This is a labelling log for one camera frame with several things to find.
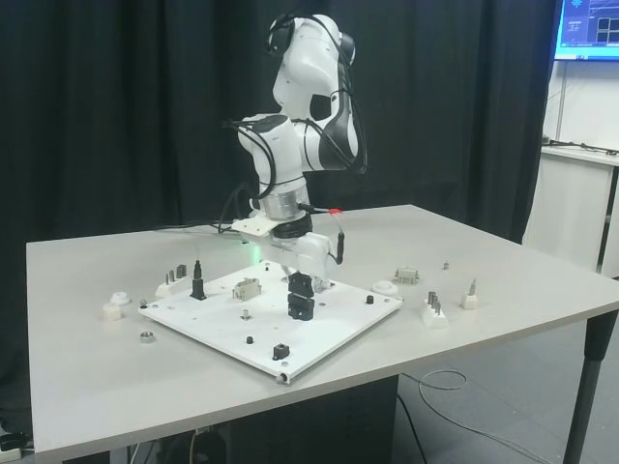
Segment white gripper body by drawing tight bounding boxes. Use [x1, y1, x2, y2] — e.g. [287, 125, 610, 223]
[259, 232, 336, 279]

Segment beige waterproof plug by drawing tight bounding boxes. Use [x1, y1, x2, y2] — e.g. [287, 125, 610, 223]
[393, 265, 422, 287]

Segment black Ethernet plug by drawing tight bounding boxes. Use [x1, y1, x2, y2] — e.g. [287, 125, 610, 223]
[191, 246, 207, 298]

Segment white task board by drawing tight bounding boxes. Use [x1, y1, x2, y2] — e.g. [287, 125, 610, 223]
[136, 260, 405, 387]

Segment white round peg holder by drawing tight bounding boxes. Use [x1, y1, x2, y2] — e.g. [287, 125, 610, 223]
[419, 298, 450, 331]

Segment white square peg holder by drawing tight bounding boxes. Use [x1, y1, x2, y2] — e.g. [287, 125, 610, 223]
[155, 277, 189, 298]

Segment black curtain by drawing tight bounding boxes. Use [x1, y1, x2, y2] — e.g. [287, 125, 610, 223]
[0, 0, 565, 436]

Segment dark table leg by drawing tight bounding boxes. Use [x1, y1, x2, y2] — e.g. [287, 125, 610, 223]
[562, 316, 611, 464]

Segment blue screen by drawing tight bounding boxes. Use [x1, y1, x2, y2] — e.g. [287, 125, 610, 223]
[552, 0, 619, 63]

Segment silver wrist ring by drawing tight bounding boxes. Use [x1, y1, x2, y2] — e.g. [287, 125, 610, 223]
[258, 188, 307, 218]

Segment flat white mount plate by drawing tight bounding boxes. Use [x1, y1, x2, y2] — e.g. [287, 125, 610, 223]
[230, 215, 280, 238]

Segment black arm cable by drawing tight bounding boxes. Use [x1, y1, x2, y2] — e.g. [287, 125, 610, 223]
[212, 14, 369, 243]

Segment grey floor cable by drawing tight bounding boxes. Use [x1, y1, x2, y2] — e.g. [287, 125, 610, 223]
[396, 368, 573, 464]

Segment black floor cable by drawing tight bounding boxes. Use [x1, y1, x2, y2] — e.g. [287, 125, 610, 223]
[397, 393, 425, 464]

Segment black thin cable bundle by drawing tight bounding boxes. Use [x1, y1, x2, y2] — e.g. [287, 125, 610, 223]
[541, 138, 619, 157]

